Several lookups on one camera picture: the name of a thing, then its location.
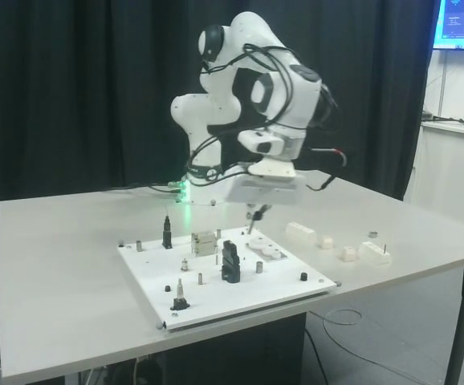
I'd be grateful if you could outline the blue screen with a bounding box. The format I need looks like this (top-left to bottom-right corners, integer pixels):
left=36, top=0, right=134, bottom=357
left=431, top=0, right=464, bottom=52

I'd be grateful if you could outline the grey floor cable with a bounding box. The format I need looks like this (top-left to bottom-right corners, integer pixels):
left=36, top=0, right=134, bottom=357
left=306, top=307, right=364, bottom=385

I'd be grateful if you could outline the black base cable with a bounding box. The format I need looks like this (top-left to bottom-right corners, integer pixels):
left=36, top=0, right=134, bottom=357
left=111, top=182, right=185, bottom=197

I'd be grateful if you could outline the long white holder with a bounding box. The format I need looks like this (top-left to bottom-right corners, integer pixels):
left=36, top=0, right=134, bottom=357
left=284, top=221, right=316, bottom=243

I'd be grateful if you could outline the black curtain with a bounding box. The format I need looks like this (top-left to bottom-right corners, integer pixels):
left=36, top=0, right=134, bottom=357
left=0, top=0, right=438, bottom=362

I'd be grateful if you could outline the tall black waterproof plug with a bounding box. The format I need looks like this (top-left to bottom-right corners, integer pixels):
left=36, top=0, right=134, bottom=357
left=161, top=215, right=175, bottom=250

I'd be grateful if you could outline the white peg holder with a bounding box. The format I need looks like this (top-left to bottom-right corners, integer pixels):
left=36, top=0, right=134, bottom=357
left=357, top=241, right=393, bottom=267

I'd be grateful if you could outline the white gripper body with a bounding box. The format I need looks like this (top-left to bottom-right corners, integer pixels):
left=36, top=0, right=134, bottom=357
left=222, top=175, right=307, bottom=209

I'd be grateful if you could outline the black controller cabinet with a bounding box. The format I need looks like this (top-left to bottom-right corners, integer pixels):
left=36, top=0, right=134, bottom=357
left=79, top=311, right=308, bottom=385

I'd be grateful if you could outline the thin black rod on wire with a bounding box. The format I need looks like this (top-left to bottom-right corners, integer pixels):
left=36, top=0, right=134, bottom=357
left=304, top=146, right=351, bottom=193

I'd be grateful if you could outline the white task board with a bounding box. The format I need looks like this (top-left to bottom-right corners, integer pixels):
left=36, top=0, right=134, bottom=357
left=117, top=225, right=340, bottom=332

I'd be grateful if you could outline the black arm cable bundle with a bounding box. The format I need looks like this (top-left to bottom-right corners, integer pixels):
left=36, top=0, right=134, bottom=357
left=186, top=43, right=344, bottom=181

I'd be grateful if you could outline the white cabinet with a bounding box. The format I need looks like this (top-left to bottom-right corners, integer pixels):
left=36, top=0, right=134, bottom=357
left=419, top=119, right=464, bottom=233

